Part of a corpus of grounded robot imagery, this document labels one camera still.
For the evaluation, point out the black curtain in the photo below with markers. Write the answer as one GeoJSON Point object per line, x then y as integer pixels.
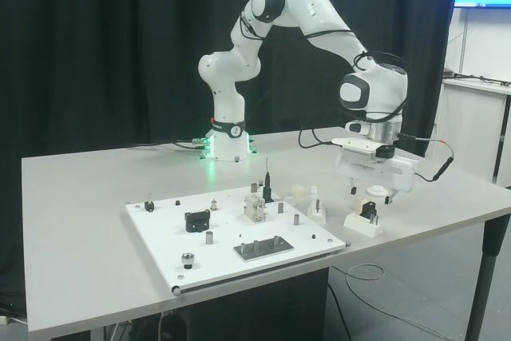
{"type": "Point", "coordinates": [100, 57]}

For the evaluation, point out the dark table leg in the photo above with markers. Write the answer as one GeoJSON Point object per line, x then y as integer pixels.
{"type": "Point", "coordinates": [490, 257]}

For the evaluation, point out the white task board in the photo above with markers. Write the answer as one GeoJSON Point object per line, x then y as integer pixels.
{"type": "Point", "coordinates": [219, 265]}

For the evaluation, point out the small white box dark window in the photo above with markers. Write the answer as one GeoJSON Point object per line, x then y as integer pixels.
{"type": "Point", "coordinates": [355, 127]}

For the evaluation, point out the black D-SUB plug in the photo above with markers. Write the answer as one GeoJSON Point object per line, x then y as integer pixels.
{"type": "Point", "coordinates": [368, 211]}

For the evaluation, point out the white power strip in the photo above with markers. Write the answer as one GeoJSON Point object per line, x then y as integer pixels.
{"type": "Point", "coordinates": [4, 319]}

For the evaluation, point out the white large gear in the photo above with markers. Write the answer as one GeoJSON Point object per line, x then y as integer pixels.
{"type": "Point", "coordinates": [375, 191]}

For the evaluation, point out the black waterproof plug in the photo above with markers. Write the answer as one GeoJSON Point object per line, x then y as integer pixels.
{"type": "Point", "coordinates": [266, 189]}

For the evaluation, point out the flat white mounting plate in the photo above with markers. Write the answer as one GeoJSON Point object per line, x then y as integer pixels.
{"type": "Point", "coordinates": [355, 145]}

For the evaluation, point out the white cube holder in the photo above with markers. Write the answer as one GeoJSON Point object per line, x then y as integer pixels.
{"type": "Point", "coordinates": [299, 192]}

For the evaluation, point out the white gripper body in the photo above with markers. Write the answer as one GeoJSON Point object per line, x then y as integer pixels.
{"type": "Point", "coordinates": [375, 171]}

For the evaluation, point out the white cabinet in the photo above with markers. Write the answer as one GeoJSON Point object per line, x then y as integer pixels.
{"type": "Point", "coordinates": [471, 129]}

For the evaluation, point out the white peg holder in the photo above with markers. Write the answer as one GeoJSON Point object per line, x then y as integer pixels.
{"type": "Point", "coordinates": [361, 227]}
{"type": "Point", "coordinates": [317, 216]}

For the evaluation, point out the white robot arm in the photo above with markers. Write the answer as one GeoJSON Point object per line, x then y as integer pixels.
{"type": "Point", "coordinates": [227, 109]}

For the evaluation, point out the white small gear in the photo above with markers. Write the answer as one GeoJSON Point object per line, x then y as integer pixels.
{"type": "Point", "coordinates": [314, 191]}

